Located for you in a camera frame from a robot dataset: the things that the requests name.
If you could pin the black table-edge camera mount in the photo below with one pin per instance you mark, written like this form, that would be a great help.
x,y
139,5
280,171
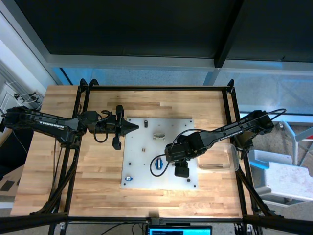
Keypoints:
x,y
155,219

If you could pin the black metal table frame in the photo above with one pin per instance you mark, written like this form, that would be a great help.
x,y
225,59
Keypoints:
x,y
156,88

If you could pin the black room pillar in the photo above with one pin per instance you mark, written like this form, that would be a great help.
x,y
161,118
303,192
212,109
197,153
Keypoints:
x,y
227,36

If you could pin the black clamp plug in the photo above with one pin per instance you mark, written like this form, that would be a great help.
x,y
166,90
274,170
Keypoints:
x,y
159,163

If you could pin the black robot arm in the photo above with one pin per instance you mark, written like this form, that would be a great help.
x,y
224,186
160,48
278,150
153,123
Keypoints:
x,y
49,123
227,132

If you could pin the white step stool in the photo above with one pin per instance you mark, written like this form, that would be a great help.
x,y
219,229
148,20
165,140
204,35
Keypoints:
x,y
288,178

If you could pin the clear plastic tub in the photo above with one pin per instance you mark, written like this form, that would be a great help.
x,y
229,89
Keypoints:
x,y
215,159

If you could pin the blue round holder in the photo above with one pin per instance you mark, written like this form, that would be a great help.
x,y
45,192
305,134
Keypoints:
x,y
155,164

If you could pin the laptop screen with blue edge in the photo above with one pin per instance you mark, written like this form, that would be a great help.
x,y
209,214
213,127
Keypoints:
x,y
178,231

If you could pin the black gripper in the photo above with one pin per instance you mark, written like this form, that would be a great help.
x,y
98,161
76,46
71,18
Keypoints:
x,y
113,123
181,172

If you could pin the white taskboard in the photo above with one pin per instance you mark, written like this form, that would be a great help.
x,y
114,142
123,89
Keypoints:
x,y
141,176

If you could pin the grey metal chair frame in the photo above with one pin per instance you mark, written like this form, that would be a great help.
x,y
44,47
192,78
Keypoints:
x,y
294,151

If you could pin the beige multi-pin connector housing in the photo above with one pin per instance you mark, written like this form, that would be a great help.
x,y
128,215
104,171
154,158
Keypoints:
x,y
159,135

